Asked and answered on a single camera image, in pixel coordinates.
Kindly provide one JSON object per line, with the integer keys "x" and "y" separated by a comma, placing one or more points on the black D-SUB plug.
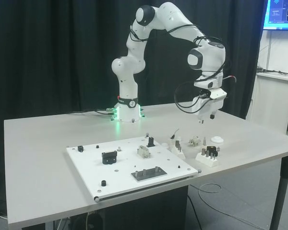
{"x": 210, "y": 149}

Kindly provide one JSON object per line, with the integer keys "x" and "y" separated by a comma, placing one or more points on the black curtain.
{"x": 50, "y": 60}

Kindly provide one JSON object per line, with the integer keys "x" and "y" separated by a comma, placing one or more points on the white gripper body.
{"x": 206, "y": 106}

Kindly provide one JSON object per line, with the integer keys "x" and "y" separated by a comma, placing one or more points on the small white Ethernet holder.
{"x": 172, "y": 141}

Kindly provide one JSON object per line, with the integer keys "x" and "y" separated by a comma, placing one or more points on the blue screen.
{"x": 282, "y": 14}

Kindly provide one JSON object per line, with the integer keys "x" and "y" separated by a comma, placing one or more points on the dark table leg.
{"x": 282, "y": 191}

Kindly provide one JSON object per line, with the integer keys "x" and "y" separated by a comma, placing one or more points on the white cabinet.
{"x": 273, "y": 103}

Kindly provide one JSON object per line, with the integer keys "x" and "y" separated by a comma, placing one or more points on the white large gear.
{"x": 218, "y": 139}

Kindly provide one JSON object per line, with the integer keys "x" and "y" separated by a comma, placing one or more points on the black box under table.
{"x": 139, "y": 210}

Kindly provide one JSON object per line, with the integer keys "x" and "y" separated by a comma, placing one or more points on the white task board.
{"x": 129, "y": 163}

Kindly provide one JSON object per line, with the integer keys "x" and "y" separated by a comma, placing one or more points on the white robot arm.
{"x": 127, "y": 72}

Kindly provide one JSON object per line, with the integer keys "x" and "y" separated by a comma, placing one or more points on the white peg holder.
{"x": 177, "y": 151}
{"x": 207, "y": 161}

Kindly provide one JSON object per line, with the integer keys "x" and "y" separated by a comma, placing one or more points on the flat white plate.
{"x": 218, "y": 94}

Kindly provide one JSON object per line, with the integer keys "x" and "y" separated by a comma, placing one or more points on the small white camera box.
{"x": 210, "y": 84}

